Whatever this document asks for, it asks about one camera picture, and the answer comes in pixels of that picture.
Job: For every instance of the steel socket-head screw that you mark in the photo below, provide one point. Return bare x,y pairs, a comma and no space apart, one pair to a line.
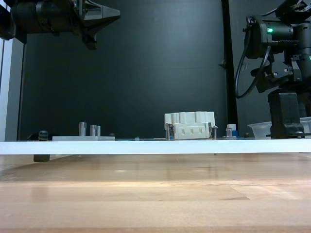
228,131

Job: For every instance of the black connector housing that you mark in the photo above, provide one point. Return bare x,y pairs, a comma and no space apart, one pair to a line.
284,114

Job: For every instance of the white task board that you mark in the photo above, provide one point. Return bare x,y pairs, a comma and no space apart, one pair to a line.
155,146

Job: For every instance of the medium steel bar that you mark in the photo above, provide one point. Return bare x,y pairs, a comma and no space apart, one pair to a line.
93,130

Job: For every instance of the black rubber foot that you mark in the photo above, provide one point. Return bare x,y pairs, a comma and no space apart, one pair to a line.
41,158

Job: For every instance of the beige multi-pin connector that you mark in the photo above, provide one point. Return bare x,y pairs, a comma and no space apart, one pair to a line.
189,119

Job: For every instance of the black threaded screw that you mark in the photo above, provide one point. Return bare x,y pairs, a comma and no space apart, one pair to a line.
43,135

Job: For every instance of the grey metal base plate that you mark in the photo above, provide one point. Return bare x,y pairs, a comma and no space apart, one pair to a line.
73,138

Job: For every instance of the clear plastic tub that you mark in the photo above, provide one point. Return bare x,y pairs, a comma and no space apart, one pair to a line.
260,129

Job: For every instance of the short steel bar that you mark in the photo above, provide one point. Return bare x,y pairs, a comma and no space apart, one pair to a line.
98,131

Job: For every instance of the grey wall panel frame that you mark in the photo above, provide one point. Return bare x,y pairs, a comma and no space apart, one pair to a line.
14,97

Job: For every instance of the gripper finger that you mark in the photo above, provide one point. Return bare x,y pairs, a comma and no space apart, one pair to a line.
109,13
99,25

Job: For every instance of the steel connector screw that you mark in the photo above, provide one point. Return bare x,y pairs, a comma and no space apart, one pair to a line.
167,131
215,132

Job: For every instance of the tall steel bar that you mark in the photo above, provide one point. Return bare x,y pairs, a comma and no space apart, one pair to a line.
82,128

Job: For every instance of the black vertical wall post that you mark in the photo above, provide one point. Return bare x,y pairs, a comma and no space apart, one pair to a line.
229,72

